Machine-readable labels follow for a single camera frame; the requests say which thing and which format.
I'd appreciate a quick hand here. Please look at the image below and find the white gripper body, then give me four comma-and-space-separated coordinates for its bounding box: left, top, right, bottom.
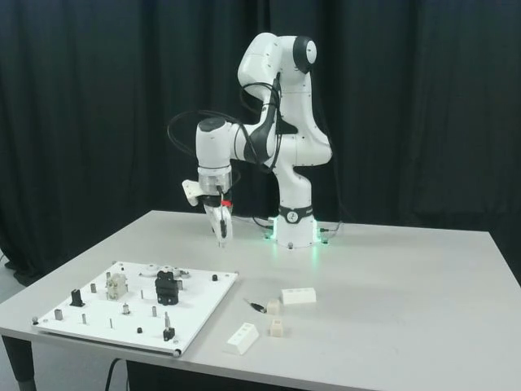
204, 204, 234, 242

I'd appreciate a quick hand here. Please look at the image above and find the thin black rod red tag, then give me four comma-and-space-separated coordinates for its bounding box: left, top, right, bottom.
217, 186, 234, 239

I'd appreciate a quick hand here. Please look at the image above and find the black D-SUB plug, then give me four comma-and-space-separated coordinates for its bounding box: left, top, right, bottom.
155, 271, 182, 307

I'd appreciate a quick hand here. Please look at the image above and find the white task board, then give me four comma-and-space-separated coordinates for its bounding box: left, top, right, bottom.
31, 260, 240, 359

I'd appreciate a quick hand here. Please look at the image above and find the white holder with holes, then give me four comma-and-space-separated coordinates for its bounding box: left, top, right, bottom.
224, 322, 261, 354
280, 287, 318, 305

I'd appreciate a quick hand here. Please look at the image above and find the black plug with metal pin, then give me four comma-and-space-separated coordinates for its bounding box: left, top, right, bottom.
162, 310, 177, 342

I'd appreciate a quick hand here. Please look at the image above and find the beige connector block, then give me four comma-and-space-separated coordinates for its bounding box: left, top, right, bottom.
105, 273, 129, 301

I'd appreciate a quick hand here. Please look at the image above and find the black curtain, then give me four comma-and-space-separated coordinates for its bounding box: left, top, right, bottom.
0, 0, 521, 282

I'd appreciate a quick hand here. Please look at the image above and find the black table leg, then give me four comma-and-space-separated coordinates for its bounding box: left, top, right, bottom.
0, 332, 33, 391

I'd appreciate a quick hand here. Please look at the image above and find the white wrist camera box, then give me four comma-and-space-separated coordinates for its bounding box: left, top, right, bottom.
181, 178, 204, 205

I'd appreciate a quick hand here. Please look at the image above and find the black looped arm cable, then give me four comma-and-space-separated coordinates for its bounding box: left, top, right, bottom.
166, 108, 282, 165

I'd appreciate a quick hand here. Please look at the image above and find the black upper arm cable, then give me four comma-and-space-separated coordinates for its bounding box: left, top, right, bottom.
239, 72, 286, 172

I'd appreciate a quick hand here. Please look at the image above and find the black cable under table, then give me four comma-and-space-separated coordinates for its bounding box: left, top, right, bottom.
105, 357, 125, 391

